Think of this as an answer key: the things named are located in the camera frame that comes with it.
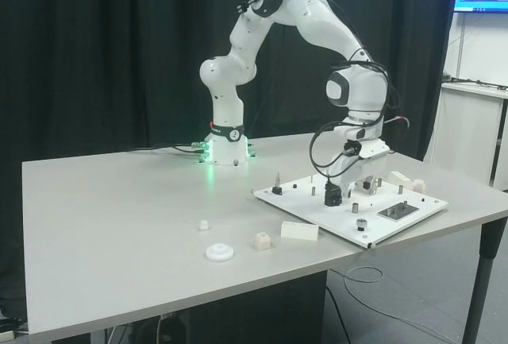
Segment small white cube holder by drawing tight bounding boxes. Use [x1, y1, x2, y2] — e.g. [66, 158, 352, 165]
[249, 231, 272, 251]

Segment black floor cable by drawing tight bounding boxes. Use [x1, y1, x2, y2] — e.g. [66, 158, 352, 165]
[325, 286, 352, 344]

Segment white power strip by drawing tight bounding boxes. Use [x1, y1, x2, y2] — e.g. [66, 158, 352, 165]
[0, 314, 25, 339]

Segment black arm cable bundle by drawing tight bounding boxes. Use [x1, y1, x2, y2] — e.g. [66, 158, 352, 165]
[237, 0, 399, 122]

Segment dark grey table leg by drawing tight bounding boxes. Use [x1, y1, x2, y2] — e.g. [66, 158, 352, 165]
[461, 216, 502, 344]

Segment black D-SUB plug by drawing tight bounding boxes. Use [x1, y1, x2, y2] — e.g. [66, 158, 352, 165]
[324, 180, 344, 207]

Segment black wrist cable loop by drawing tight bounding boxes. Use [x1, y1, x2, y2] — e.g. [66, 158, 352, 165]
[309, 119, 360, 186]

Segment white task board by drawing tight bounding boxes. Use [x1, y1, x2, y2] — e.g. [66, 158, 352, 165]
[251, 168, 451, 250]

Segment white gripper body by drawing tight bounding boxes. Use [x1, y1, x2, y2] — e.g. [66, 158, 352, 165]
[329, 153, 389, 191]

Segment black cables behind robot foot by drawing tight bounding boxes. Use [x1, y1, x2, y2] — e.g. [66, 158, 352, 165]
[133, 141, 208, 156]

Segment grey floor cable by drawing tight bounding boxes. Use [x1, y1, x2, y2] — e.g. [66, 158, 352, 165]
[342, 266, 469, 344]

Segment white cabinet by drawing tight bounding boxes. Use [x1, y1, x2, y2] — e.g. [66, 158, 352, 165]
[423, 79, 508, 193]

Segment black curtain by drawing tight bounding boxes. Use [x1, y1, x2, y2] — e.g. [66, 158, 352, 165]
[0, 0, 457, 321]

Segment long white peg holder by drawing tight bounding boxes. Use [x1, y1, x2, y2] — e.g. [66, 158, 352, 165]
[279, 220, 321, 242]

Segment white block holder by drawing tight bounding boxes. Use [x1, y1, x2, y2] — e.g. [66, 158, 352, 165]
[387, 170, 414, 187]

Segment white large gear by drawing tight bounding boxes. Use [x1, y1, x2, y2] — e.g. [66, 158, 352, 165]
[205, 242, 237, 262]

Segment beige metal Ethernet plug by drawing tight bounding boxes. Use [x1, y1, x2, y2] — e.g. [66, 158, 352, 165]
[363, 176, 383, 195]

